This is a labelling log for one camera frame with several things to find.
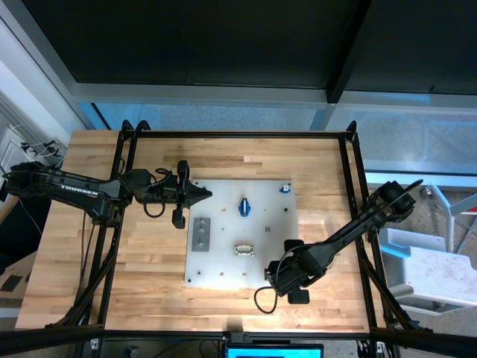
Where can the white step stool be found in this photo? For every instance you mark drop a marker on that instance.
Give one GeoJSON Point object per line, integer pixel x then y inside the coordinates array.
{"type": "Point", "coordinates": [439, 272]}

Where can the small blue white socket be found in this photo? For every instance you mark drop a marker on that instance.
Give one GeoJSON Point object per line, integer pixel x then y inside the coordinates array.
{"type": "Point", "coordinates": [284, 188]}

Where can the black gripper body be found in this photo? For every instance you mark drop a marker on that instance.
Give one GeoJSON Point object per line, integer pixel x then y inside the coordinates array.
{"type": "Point", "coordinates": [290, 287]}
{"type": "Point", "coordinates": [182, 194]}

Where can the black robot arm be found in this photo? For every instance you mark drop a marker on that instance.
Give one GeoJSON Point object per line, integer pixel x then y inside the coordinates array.
{"type": "Point", "coordinates": [354, 227]}
{"type": "Point", "coordinates": [82, 192]}

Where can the blue clamp holder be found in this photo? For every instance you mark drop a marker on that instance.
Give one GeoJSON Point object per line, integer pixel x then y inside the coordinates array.
{"type": "Point", "coordinates": [239, 209]}

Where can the white connector housing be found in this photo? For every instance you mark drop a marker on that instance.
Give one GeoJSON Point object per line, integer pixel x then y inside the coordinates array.
{"type": "Point", "coordinates": [244, 250]}

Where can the black aluminium table frame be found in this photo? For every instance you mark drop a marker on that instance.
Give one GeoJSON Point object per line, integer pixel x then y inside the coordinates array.
{"type": "Point", "coordinates": [242, 135]}

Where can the grey aluminium wall rail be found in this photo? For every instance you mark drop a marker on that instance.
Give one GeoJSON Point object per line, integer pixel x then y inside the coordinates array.
{"type": "Point", "coordinates": [205, 93]}

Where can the brown cardboard box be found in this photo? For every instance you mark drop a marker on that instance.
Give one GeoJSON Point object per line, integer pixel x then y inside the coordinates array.
{"type": "Point", "coordinates": [18, 268]}

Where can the grey window frame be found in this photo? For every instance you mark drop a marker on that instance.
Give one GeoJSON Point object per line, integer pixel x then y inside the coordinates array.
{"type": "Point", "coordinates": [44, 71]}

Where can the silver bar in clamp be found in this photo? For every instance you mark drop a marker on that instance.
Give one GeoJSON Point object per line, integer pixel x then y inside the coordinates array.
{"type": "Point", "coordinates": [244, 206]}

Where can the monitor with blue screen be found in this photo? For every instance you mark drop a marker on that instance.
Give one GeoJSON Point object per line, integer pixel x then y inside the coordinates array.
{"type": "Point", "coordinates": [274, 352]}

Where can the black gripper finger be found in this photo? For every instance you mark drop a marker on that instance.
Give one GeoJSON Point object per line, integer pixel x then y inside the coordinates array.
{"type": "Point", "coordinates": [197, 189]}
{"type": "Point", "coordinates": [197, 197]}

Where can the clear plastic tub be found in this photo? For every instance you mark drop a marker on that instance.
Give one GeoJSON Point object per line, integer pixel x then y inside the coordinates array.
{"type": "Point", "coordinates": [313, 227]}

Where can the grey metal base plate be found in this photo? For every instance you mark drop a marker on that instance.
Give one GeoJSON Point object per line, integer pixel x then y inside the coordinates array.
{"type": "Point", "coordinates": [196, 235]}

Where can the white taskboard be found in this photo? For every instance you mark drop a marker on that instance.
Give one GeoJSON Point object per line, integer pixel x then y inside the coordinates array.
{"type": "Point", "coordinates": [216, 261]}

